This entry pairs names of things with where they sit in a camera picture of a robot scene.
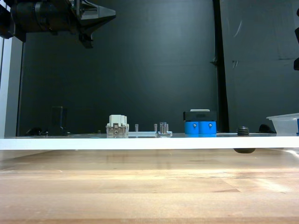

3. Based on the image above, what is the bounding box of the beige connector housing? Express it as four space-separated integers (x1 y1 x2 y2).
105 114 130 139

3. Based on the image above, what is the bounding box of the silver metal connector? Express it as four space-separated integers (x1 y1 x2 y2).
155 121 174 138

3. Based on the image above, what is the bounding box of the clear plastic tub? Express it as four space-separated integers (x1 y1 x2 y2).
266 112 299 136

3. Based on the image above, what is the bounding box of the black rounded base piece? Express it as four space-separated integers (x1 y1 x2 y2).
257 124 277 134

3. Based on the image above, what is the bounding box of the black box housing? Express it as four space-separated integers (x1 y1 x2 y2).
48 105 71 136

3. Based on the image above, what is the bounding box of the black rubber foot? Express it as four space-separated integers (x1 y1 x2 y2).
233 148 256 154

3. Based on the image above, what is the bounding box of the black socket block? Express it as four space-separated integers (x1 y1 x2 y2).
183 111 218 123

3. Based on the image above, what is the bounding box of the white board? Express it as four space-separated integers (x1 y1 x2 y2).
0 132 299 151

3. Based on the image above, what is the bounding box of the black frame post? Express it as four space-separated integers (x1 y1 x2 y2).
211 0 231 133

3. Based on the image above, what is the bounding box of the white frame post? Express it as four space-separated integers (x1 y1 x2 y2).
0 36 24 137

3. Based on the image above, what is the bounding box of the large blue mount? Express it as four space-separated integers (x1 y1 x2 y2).
184 120 218 137

